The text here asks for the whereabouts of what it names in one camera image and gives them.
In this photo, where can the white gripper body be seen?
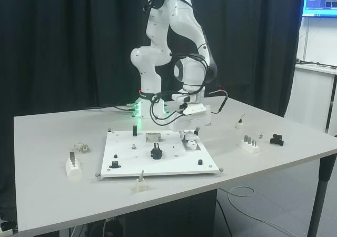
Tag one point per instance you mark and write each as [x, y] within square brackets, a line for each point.
[192, 121]

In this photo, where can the white large gear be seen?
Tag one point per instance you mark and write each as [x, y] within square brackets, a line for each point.
[189, 136]

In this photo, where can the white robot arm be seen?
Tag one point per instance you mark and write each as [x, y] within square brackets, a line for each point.
[158, 50]

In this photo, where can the white medium gear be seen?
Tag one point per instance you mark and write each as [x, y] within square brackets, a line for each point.
[189, 142]

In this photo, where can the white small gear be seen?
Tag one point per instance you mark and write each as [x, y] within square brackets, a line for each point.
[194, 146]

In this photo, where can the white small plug holder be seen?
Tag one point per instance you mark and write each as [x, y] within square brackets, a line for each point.
[239, 124]

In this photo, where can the metal large round peg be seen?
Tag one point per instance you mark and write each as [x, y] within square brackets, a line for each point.
[245, 138]

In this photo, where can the metal medium round peg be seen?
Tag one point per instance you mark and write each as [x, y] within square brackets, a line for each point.
[249, 140]

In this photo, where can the white round peg holder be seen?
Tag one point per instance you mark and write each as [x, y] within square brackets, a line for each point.
[250, 148]

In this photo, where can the metal bolt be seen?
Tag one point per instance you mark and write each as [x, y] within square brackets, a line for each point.
[141, 176]

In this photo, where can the white task board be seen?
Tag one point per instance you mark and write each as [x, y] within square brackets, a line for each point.
[131, 166]

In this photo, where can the small metal plug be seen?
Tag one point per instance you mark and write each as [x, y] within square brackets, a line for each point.
[260, 136]

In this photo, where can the white small bolt holder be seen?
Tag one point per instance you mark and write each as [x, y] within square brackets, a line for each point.
[140, 186]

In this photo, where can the black D-SUB plug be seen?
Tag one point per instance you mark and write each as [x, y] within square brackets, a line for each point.
[277, 139]

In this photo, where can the black controller cabinet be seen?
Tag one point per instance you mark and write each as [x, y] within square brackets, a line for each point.
[168, 216]

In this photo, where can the metal large square peg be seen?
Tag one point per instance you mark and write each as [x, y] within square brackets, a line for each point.
[72, 156]

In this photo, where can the white square peg holder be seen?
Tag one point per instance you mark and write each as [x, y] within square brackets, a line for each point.
[73, 170]

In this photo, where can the white cabinet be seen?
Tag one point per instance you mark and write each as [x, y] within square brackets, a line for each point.
[316, 100]

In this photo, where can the black table leg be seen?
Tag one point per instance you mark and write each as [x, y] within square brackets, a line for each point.
[319, 195]

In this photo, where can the black curtain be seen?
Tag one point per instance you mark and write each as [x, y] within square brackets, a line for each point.
[65, 50]

